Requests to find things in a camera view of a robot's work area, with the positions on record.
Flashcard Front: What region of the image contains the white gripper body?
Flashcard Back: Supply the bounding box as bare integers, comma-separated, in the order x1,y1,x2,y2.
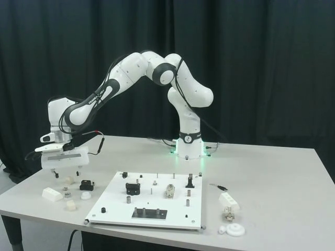
41,146,89,170

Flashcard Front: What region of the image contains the black D-SUB plug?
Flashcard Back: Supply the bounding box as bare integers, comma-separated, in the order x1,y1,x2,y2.
79,179,96,191

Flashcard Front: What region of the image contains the white three-hole holder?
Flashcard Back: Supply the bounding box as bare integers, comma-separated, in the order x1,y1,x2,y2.
218,192,240,210
41,186,64,202

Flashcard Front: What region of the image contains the thin black rod red tag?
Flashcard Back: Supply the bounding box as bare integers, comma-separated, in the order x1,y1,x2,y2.
78,130,106,155

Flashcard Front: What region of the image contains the black D-SUB socket block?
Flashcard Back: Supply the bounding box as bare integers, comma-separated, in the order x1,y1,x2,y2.
126,182,141,196

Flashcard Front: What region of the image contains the dark table leg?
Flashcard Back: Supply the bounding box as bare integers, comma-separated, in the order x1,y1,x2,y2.
0,215,22,251

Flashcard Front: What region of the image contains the white task board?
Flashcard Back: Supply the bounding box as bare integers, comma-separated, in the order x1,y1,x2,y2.
84,171,207,231

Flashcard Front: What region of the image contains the beige connector block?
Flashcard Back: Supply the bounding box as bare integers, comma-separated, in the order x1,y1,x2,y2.
163,184,176,200

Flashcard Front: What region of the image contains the black curtain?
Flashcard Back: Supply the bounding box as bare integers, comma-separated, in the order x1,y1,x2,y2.
0,0,335,181

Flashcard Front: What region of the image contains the beige metal Ethernet plug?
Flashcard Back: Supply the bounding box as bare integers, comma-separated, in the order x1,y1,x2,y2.
222,206,237,223

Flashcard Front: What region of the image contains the white large gear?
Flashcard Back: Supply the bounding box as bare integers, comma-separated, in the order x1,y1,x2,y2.
226,223,247,238

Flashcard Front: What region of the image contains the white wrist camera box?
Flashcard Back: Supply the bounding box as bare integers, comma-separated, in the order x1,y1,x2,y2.
39,132,57,143

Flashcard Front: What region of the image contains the black cable under table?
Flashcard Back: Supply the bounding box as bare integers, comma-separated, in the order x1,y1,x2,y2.
68,229,82,251

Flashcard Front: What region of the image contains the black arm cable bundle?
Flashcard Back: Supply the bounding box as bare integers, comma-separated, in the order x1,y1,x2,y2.
59,55,189,136

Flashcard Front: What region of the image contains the black cable on table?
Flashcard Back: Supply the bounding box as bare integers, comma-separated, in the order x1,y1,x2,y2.
147,138,179,147

